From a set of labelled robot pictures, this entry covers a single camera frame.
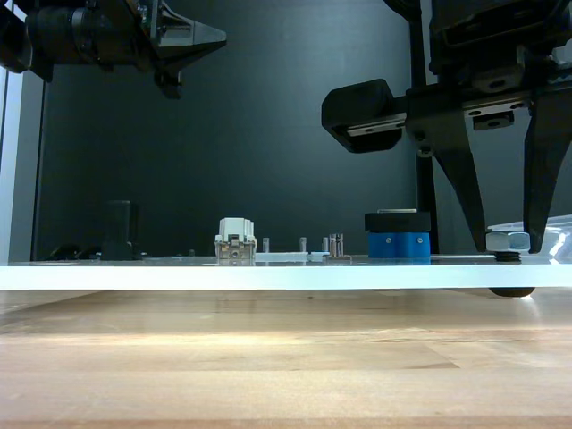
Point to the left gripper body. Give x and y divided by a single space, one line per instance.
166 80

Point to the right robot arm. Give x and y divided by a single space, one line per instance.
491 27

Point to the white task board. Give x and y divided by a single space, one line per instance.
268 275

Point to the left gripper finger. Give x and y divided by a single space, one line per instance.
187 38

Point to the blue socket block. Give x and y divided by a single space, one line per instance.
397 246

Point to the black block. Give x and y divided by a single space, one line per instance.
118 232

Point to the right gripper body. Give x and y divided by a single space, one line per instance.
357 111

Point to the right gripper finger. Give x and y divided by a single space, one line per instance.
540 179
456 170

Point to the beige many-pin connector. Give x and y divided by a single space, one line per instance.
234 241

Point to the black threaded stud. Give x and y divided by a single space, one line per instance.
508 257

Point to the black frame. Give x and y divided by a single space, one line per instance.
429 205

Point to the short steel peg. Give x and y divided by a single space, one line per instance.
266 246
325 245
304 245

